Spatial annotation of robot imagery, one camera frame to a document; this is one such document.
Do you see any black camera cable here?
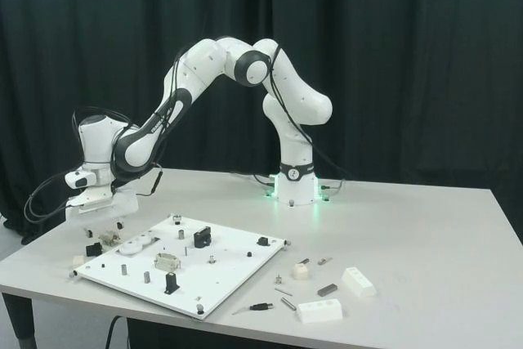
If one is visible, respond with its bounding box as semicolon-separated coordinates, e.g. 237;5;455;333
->
20;172;74;246

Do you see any black cable under table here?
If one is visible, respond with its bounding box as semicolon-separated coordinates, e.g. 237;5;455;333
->
108;315;127;349

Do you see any thin black rod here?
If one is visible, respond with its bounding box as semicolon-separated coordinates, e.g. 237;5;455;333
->
150;165;163;197

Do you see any black USB plug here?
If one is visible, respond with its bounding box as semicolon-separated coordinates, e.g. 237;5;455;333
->
231;302;274;316

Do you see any black table leg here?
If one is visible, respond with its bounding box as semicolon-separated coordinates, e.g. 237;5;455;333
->
0;293;32;349

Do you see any black D-SUB plug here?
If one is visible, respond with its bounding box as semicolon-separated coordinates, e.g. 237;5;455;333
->
193;226;212;248

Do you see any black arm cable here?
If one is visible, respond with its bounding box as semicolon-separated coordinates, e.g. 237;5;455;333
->
267;44;348;195

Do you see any white peg holder block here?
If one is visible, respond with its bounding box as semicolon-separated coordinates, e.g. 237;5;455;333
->
297;298;343;324
341;266;377;297

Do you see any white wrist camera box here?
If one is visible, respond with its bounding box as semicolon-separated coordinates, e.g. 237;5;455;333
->
65;168;96;190

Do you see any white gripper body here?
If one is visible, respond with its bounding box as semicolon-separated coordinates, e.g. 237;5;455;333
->
65;190;140;225

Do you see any black curtain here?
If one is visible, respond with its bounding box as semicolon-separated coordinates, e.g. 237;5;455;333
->
0;0;523;244

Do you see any white task board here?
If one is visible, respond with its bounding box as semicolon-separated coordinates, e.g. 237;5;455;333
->
69;213;292;320

